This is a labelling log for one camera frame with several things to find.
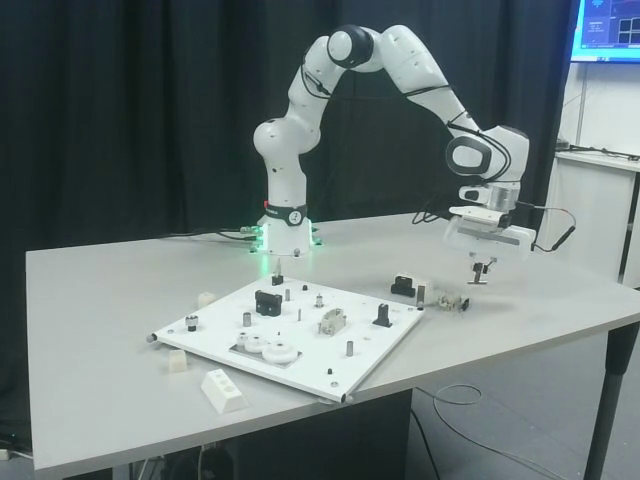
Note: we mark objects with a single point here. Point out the small white holder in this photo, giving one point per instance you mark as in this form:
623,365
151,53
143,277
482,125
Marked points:
205,299

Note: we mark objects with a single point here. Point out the black plug block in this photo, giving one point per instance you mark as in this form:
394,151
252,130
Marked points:
402,286

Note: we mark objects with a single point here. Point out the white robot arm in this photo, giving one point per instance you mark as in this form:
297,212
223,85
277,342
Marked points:
280,145

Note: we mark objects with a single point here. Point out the grey table leg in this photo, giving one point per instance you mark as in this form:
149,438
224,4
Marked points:
607,400

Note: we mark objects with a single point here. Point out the white cube holder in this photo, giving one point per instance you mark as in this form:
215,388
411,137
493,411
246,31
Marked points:
177,361

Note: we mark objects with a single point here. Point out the clear Ethernet plug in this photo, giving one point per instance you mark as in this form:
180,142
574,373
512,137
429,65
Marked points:
450,304

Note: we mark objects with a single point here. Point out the white holder with three holes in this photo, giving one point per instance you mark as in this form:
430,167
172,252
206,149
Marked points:
224,392

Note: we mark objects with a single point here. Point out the white power strip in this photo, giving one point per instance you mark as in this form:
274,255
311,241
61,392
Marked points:
5,453

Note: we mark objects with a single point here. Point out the black plug with white tip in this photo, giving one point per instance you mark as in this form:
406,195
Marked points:
277,275

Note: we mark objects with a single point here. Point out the white large gear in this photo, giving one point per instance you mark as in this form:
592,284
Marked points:
278,353

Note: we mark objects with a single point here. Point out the black curtains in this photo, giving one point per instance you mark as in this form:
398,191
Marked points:
125,125

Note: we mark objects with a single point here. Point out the blue screen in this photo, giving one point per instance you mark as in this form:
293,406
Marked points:
607,30

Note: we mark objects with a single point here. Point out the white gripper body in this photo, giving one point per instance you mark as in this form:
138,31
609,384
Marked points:
515,242

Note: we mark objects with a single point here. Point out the white small gear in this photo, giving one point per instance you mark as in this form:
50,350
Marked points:
244,338

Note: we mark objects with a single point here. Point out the metal round peg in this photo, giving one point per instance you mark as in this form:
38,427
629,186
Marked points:
349,348
288,294
247,319

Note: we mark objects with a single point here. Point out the metal BNC plug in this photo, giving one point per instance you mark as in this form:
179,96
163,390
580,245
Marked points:
319,300

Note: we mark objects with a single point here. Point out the black D-SUB plug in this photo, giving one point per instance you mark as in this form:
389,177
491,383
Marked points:
267,302

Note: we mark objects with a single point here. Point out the white holder with metal peg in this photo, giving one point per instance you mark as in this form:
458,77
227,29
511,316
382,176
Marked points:
424,296

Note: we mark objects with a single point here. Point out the white task board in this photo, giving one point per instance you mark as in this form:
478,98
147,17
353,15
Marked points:
300,345

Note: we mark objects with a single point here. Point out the metal bolt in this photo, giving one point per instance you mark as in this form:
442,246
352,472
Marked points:
190,324

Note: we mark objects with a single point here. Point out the white medium gear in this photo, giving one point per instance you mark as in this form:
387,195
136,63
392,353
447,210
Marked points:
256,344

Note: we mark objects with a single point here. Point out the metal square peg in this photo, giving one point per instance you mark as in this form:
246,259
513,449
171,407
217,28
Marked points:
477,283

